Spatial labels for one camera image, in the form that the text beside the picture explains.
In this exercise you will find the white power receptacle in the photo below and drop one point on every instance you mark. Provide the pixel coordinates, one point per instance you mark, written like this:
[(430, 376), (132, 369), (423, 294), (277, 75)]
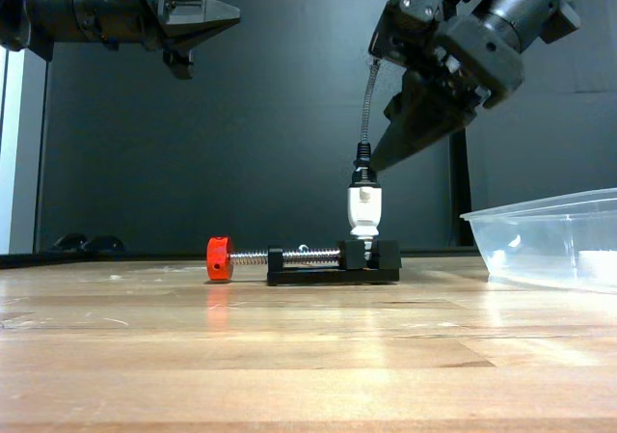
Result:
[(364, 211)]

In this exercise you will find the clear plastic tub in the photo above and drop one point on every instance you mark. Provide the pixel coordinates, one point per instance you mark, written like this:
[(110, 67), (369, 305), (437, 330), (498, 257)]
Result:
[(530, 250)]

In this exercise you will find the black clamp with orange knob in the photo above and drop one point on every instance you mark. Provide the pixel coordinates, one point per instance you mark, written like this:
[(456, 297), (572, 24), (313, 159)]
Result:
[(313, 277)]

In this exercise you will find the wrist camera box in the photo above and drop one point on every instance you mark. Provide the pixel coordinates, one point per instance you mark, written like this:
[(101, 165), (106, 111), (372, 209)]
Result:
[(410, 28)]

